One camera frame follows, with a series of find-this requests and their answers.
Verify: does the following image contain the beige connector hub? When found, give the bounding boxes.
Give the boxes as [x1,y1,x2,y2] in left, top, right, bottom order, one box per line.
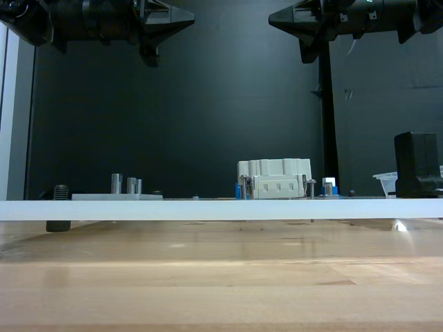
[236,158,318,201]

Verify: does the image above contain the black connector housing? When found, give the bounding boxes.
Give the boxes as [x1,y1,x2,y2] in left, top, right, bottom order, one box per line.
[393,131,443,199]

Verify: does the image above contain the small blue white socket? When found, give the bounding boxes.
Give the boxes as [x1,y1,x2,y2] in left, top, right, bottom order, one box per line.
[320,176,343,199]

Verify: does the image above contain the clear plastic tub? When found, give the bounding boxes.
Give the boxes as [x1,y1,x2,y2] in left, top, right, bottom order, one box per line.
[372,165,443,199]

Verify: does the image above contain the grey metal plate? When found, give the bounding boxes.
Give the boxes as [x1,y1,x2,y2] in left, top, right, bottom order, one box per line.
[71,193,164,202]

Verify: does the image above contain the white plastic board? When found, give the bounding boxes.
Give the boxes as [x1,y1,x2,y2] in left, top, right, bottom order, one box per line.
[0,199,443,223]

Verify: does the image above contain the black vertical wall post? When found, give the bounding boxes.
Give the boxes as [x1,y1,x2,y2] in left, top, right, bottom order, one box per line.
[311,41,342,200]

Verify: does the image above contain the silver metal post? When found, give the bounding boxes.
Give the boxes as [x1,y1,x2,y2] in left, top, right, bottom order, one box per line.
[111,172,125,195]
[126,177,143,195]

